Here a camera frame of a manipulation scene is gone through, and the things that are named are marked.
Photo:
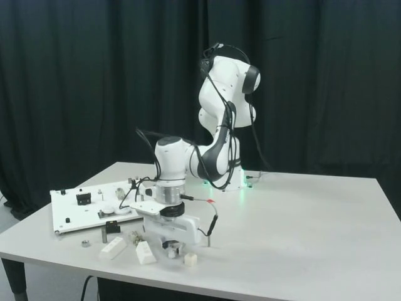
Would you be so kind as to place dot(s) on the small white cube holder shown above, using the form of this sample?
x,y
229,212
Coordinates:
x,y
190,260

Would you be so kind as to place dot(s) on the metal square peg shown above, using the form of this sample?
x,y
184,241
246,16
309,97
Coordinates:
x,y
104,235

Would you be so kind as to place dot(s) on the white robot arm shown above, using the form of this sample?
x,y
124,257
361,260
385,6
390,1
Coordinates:
x,y
219,75

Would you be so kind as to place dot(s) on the white task board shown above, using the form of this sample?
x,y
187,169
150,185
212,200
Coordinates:
x,y
75,216

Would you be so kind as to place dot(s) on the black table leg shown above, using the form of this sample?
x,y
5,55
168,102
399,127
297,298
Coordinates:
x,y
12,279

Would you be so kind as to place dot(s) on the small white wrist camera box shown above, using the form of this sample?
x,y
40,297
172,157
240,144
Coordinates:
x,y
148,190

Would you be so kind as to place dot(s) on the metal BNC plug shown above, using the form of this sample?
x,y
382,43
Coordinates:
x,y
120,192

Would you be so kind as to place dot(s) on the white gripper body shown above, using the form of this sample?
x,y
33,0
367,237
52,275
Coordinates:
x,y
175,229

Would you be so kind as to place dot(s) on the black plug block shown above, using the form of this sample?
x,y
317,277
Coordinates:
x,y
112,228

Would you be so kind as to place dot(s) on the black curtain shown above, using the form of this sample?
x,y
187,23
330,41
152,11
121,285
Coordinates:
x,y
313,94

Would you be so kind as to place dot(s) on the long white peg holder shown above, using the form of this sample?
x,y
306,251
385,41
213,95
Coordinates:
x,y
113,247
146,253

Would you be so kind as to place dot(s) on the white medium gear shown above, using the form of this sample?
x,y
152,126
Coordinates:
x,y
122,210

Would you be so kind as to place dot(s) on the metal round peg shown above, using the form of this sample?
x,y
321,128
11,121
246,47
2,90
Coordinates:
x,y
208,242

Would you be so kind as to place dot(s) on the white large gear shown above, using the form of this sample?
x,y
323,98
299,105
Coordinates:
x,y
108,209

